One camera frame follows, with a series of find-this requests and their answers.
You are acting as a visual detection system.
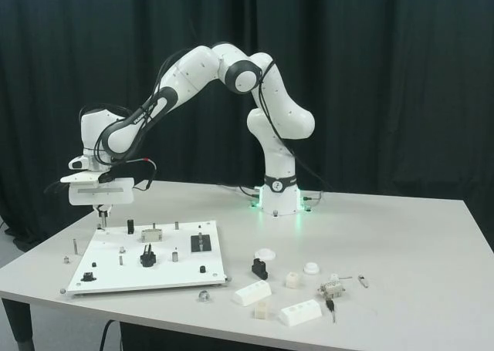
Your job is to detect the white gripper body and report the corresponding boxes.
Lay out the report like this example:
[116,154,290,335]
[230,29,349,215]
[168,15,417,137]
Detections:
[68,177,136,207]

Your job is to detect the white long peg holder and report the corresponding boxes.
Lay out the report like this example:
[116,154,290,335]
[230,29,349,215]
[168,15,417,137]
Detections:
[279,299,323,326]
[232,281,273,308]

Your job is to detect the flat white mounting plate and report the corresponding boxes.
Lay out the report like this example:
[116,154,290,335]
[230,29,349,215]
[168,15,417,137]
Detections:
[59,172,102,184]

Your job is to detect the black waterproof plug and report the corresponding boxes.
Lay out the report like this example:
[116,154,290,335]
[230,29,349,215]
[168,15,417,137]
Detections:
[139,243,157,269]

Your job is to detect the white task board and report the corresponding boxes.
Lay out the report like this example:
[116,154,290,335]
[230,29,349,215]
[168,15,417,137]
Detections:
[66,219,227,295]

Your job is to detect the dark table leg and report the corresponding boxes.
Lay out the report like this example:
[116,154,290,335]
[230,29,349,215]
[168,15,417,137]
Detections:
[0,297,34,351]

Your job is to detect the black Ethernet plug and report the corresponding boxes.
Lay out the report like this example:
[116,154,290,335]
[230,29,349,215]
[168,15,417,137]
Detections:
[251,257,269,280]

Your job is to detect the metal D-SUB plug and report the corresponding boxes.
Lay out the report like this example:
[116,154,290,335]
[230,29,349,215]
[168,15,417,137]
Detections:
[317,275,354,300]

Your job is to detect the black curtains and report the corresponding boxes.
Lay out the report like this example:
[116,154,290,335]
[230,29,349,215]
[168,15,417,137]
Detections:
[0,0,494,238]

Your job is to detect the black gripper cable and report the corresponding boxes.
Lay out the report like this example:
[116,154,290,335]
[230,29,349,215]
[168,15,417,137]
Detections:
[43,180,71,194]

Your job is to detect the small white camera box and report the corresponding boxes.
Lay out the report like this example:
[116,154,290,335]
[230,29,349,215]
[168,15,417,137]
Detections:
[68,155,91,172]

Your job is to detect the black forearm cable bundle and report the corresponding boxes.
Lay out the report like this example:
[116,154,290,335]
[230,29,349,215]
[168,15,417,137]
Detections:
[93,48,218,167]

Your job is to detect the black cable under table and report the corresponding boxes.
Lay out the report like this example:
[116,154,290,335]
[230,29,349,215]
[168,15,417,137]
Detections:
[103,319,121,351]

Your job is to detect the black upper arm cable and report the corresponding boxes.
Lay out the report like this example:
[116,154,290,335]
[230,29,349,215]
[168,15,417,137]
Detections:
[252,52,329,194]

